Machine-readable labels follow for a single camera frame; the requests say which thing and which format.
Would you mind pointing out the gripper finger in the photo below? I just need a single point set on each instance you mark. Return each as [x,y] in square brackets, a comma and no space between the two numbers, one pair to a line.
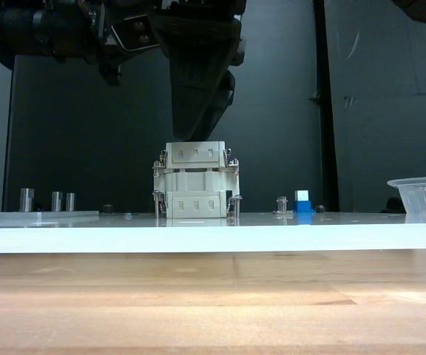
[109,41]
[228,90]
[194,81]

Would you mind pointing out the beige HAN10-E connector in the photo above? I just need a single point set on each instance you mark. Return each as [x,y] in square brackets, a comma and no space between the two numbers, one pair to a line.
[194,155]

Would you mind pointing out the beige connector base housing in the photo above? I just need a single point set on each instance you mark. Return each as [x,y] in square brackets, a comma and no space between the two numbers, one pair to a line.
[198,203]

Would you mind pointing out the blue and white connector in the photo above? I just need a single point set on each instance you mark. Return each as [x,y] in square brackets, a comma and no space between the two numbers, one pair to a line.
[303,206]

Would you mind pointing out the clear plastic container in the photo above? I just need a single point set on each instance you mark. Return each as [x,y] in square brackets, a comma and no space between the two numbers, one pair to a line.
[424,196]

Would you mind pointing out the white board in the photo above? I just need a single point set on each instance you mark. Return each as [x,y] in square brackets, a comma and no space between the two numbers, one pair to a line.
[213,236]

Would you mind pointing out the black screw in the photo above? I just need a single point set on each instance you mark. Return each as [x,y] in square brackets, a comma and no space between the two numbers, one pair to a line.
[321,209]
[107,209]

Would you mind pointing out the black round knob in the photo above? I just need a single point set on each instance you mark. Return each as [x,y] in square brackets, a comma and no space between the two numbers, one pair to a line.
[393,206]

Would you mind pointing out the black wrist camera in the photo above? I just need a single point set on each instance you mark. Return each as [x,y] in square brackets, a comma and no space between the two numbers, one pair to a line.
[135,33]

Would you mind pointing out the black metal frame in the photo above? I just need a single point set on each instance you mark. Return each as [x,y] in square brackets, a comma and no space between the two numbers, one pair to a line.
[331,148]

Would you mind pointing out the large silver metal post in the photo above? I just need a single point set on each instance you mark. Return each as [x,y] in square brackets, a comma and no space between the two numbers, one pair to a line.
[27,199]

